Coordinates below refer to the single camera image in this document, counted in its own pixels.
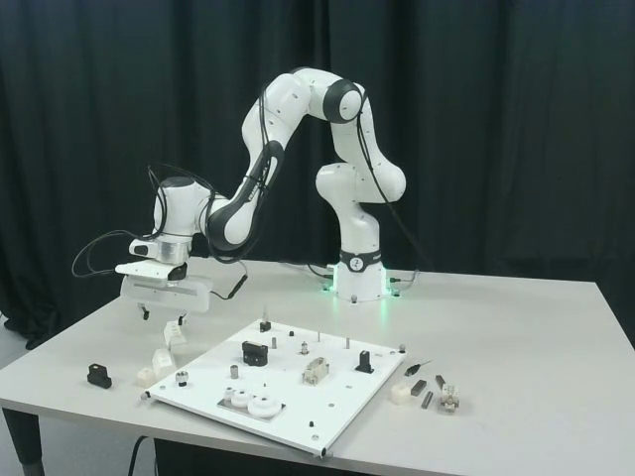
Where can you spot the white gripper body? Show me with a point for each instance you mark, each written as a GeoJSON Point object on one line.
{"type": "Point", "coordinates": [164, 297]}

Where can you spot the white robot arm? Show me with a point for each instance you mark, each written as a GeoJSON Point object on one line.
{"type": "Point", "coordinates": [357, 233]}

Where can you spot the black D-SUB plug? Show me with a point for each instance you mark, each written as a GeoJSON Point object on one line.
{"type": "Point", "coordinates": [99, 375]}

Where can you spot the white part holder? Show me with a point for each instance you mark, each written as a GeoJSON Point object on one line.
{"type": "Point", "coordinates": [162, 359]}
{"type": "Point", "coordinates": [400, 394]}
{"type": "Point", "coordinates": [146, 377]}
{"type": "Point", "coordinates": [175, 335]}

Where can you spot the flat white mounting plate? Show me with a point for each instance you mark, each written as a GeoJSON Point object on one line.
{"type": "Point", "coordinates": [141, 268]}

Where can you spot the metal round peg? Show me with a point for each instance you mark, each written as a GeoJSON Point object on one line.
{"type": "Point", "coordinates": [232, 372]}

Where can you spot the white small gear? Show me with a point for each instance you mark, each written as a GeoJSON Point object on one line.
{"type": "Point", "coordinates": [227, 394]}

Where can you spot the white medium gear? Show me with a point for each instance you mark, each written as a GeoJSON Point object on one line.
{"type": "Point", "coordinates": [242, 399]}

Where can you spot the white large gear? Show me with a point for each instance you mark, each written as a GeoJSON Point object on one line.
{"type": "Point", "coordinates": [263, 405]}

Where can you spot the metal BNC plug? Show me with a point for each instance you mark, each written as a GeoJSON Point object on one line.
{"type": "Point", "coordinates": [303, 350]}

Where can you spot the white task board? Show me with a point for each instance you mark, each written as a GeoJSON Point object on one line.
{"type": "Point", "coordinates": [297, 406]}

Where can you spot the dark table leg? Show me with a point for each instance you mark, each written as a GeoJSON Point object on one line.
{"type": "Point", "coordinates": [20, 441]}

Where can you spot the black curtain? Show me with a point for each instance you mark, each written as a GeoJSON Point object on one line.
{"type": "Point", "coordinates": [99, 99]}

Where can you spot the black USB plug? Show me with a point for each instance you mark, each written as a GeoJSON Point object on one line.
{"type": "Point", "coordinates": [413, 369]}

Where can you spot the dark metal square peg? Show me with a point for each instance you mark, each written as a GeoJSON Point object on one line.
{"type": "Point", "coordinates": [440, 382]}
{"type": "Point", "coordinates": [417, 389]}
{"type": "Point", "coordinates": [427, 400]}

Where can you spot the beige Ethernet plug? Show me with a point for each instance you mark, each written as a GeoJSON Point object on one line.
{"type": "Point", "coordinates": [449, 399]}

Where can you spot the small white camera box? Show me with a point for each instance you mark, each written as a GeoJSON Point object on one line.
{"type": "Point", "coordinates": [144, 248]}

